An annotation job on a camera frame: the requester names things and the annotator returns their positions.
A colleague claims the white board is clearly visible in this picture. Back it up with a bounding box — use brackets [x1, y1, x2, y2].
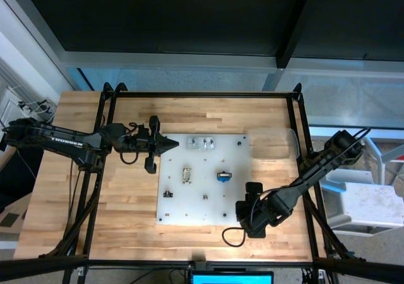
[156, 134, 252, 227]

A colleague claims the screen with blue edge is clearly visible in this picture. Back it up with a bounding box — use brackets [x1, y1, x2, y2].
[189, 270, 275, 284]

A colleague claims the clear acrylic bar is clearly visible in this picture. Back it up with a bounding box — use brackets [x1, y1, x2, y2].
[186, 135, 217, 151]

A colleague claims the black table-level camera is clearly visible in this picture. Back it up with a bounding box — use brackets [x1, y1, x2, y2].
[191, 252, 206, 271]

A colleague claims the grey connector housing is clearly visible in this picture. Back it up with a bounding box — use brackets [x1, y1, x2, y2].
[181, 167, 194, 186]

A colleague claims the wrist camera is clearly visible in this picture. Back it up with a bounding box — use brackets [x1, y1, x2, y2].
[136, 124, 150, 141]
[235, 199, 253, 228]

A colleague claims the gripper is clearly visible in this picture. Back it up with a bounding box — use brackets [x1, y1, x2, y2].
[138, 115, 180, 174]
[246, 182, 271, 238]

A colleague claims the white plastic stool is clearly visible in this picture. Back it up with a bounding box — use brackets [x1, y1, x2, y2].
[324, 170, 404, 238]

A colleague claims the black metal frame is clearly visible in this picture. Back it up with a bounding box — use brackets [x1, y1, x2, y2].
[0, 81, 404, 284]

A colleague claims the black wall post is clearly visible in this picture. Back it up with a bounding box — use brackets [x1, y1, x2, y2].
[276, 0, 316, 70]

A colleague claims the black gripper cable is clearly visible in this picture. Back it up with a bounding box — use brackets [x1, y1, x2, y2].
[222, 226, 249, 249]
[119, 150, 140, 165]

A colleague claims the clear plastic container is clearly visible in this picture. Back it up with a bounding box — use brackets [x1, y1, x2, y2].
[247, 127, 300, 162]

